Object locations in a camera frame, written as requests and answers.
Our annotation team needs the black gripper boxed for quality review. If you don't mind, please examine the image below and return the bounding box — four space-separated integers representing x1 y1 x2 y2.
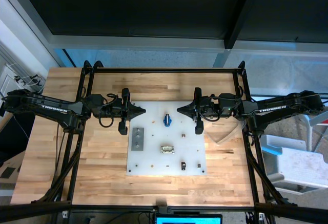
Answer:
112 88 147 135
176 87 215 135

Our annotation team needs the grey metal peg plate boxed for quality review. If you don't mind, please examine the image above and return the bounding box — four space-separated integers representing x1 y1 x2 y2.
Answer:
131 127 145 152

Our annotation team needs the white multi-pin connector housing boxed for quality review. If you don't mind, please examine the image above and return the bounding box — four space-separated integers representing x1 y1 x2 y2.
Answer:
160 145 176 155

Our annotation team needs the clear plastic tub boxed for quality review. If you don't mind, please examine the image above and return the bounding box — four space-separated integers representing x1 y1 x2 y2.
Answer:
206 121 244 147

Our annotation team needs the white task board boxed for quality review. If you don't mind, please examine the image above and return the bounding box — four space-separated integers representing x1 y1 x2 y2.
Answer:
126 100 207 176

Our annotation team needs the screen with blue edge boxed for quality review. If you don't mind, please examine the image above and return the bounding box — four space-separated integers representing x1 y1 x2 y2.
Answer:
154 214 223 224

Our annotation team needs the white step stool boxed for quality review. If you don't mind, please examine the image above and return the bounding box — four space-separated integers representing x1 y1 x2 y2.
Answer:
260 134 328 195

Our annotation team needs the white tube chair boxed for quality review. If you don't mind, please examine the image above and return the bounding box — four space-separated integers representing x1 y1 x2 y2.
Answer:
303 103 328 153

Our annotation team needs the black flat pad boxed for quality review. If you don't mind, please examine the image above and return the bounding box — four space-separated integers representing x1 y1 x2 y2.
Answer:
0 166 16 180

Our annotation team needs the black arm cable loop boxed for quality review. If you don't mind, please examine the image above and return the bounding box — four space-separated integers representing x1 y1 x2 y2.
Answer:
106 93 119 105
98 116 115 129

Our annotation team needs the black metal frame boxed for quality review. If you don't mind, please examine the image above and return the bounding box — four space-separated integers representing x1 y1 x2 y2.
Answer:
30 59 299 224

